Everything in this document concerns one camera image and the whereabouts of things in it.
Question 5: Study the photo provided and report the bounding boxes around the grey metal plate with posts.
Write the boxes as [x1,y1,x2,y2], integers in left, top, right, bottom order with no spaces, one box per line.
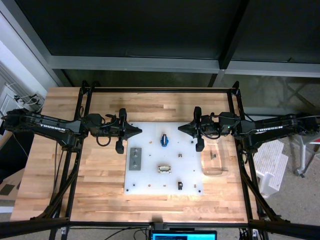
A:
[129,147,143,172]

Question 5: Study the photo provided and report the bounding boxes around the clear plastic tub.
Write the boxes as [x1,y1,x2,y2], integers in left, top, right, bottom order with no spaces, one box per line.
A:
[201,139,230,177]

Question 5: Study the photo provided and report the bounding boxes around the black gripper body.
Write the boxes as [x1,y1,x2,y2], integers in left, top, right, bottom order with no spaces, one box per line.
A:
[106,107,128,154]
[194,106,221,153]

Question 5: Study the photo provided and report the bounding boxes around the black aluminium frame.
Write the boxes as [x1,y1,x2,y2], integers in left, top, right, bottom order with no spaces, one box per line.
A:
[0,79,320,240]

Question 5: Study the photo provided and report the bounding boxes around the white cables bundle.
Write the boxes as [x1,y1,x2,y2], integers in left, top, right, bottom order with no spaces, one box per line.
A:
[13,93,42,111]

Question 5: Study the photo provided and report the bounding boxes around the brown cardboard box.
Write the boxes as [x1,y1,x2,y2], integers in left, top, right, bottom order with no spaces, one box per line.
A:
[0,167,26,213]

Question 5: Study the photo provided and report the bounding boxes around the blue connector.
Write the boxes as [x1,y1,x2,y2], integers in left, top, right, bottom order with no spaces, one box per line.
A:
[159,134,170,149]

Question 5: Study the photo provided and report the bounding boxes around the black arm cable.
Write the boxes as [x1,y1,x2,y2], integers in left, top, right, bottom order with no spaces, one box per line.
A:
[96,113,118,147]
[199,113,221,140]

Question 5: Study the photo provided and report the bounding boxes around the blue-edged screen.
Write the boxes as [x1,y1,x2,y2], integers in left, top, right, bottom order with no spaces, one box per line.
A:
[149,230,218,240]

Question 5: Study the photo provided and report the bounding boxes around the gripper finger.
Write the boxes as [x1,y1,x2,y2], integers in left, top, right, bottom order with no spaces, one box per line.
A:
[126,130,143,140]
[177,128,196,139]
[177,119,196,130]
[126,121,143,132]

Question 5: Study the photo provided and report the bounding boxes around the white task board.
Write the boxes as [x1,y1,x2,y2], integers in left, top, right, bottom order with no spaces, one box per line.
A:
[124,121,205,196]

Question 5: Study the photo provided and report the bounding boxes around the white plastic step stool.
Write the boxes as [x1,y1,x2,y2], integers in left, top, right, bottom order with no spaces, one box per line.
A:
[253,139,288,199]

